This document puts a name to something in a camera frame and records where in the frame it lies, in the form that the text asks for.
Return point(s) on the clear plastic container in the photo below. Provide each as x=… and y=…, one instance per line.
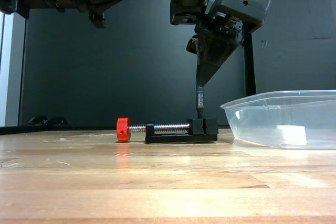
x=262, y=121

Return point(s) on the black clamp with red knob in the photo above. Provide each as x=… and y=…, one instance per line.
x=202, y=129

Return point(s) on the black rounded foot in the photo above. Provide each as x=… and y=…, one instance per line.
x=56, y=121
x=38, y=120

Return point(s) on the black frame post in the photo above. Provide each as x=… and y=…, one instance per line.
x=23, y=77
x=249, y=64

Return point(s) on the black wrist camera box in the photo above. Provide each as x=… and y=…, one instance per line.
x=183, y=6

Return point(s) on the black frame base rail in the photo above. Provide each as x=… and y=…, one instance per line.
x=52, y=129

